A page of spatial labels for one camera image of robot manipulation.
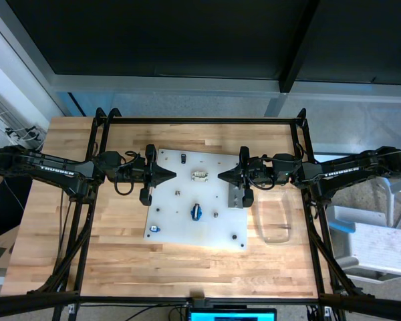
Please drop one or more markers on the black metal frame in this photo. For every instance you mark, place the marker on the black metal frame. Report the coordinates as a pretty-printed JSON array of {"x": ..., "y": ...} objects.
[{"x": 200, "y": 120}]

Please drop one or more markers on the clear plastic tub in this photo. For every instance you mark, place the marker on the clear plastic tub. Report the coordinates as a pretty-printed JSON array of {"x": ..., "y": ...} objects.
[{"x": 274, "y": 217}]

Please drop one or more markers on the brown cardboard box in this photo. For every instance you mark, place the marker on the brown cardboard box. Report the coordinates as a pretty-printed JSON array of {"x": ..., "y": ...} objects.
[{"x": 3, "y": 244}]

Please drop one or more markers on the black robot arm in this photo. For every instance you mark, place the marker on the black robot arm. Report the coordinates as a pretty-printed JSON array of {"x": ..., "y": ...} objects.
[
  {"x": 337, "y": 172},
  {"x": 53, "y": 168}
]

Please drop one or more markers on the blue laptop screen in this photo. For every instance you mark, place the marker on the blue laptop screen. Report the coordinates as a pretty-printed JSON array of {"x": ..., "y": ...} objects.
[{"x": 230, "y": 316}]

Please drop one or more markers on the white step stool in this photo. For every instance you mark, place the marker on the white step stool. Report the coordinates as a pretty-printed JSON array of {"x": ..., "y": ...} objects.
[{"x": 381, "y": 247}]

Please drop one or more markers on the white board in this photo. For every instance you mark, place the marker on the white board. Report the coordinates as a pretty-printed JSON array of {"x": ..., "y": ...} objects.
[{"x": 168, "y": 217}]

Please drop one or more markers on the white corner bracket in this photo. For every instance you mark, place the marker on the white corner bracket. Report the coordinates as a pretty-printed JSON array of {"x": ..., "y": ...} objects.
[
  {"x": 327, "y": 311},
  {"x": 71, "y": 308}
]

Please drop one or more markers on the beige connector housing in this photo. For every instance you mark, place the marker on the beige connector housing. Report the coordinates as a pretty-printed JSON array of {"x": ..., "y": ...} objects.
[{"x": 200, "y": 176}]

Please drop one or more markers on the black low camera mount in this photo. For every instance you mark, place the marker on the black low camera mount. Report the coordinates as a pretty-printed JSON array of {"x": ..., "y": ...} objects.
[{"x": 200, "y": 302}]

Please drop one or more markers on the grey tube chair frame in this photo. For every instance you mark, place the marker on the grey tube chair frame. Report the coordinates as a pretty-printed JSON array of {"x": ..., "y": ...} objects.
[{"x": 390, "y": 207}]

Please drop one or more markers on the black socket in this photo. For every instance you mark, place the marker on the black socket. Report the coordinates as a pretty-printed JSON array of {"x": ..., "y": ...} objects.
[{"x": 183, "y": 158}]

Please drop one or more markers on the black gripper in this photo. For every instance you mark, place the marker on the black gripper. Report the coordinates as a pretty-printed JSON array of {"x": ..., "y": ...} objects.
[
  {"x": 148, "y": 174},
  {"x": 246, "y": 174}
]

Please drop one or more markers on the grey metal block with holes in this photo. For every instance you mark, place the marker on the grey metal block with holes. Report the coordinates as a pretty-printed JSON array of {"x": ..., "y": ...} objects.
[{"x": 234, "y": 199}]

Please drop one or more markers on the small blue connector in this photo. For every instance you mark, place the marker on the small blue connector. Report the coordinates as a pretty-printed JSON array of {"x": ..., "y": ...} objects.
[{"x": 153, "y": 229}]

